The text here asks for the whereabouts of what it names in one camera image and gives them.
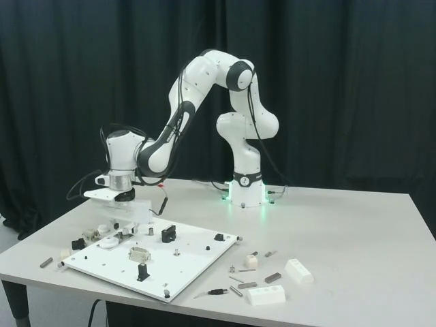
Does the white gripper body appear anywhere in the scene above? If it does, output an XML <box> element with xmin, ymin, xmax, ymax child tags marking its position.
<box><xmin>91</xmin><ymin>199</ymin><xmax>153</xmax><ymax>226</ymax></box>

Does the black rod with red tag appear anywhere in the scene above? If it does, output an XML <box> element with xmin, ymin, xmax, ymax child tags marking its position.
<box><xmin>157</xmin><ymin>183</ymin><xmax>170</xmax><ymax>216</ymax></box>

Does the black D-SUB plug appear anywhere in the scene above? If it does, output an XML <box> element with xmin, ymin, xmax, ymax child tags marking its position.
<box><xmin>160</xmin><ymin>224</ymin><xmax>178</xmax><ymax>244</ymax></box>

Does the white task board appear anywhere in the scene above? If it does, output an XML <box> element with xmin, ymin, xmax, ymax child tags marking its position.
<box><xmin>59</xmin><ymin>217</ymin><xmax>241</xmax><ymax>294</ymax></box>

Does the black USB plug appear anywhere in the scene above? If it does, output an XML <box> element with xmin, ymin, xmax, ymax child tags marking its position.
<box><xmin>193</xmin><ymin>287</ymin><xmax>229</xmax><ymax>300</ymax></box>

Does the dark table leg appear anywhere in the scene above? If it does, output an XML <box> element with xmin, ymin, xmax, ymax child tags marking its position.
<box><xmin>0</xmin><ymin>272</ymin><xmax>27</xmax><ymax>327</ymax></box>

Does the black curtain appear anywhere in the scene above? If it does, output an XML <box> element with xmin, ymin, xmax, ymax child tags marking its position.
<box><xmin>0</xmin><ymin>0</ymin><xmax>436</xmax><ymax>241</ymax></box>

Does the white holder block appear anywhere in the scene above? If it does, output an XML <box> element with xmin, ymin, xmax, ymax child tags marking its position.
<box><xmin>283</xmin><ymin>258</ymin><xmax>315</xmax><ymax>284</ymax></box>
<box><xmin>245</xmin><ymin>285</ymin><xmax>287</xmax><ymax>305</ymax></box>

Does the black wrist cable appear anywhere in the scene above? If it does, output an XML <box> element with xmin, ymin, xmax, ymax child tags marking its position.
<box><xmin>65</xmin><ymin>169</ymin><xmax>113</xmax><ymax>202</ymax></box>

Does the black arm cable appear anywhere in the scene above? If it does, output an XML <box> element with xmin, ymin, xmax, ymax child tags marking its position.
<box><xmin>136</xmin><ymin>66</ymin><xmax>197</xmax><ymax>187</ymax></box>

